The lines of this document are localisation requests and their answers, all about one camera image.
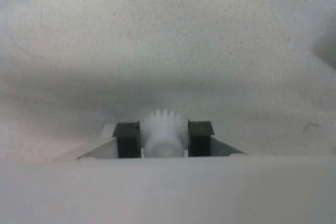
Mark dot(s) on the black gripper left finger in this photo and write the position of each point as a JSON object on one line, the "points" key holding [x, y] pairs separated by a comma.
{"points": [[127, 140]]}

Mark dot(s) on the white small gear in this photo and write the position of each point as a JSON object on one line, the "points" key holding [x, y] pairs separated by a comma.
{"points": [[162, 134]]}

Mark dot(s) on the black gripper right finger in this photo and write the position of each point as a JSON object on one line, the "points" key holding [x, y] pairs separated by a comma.
{"points": [[199, 140]]}

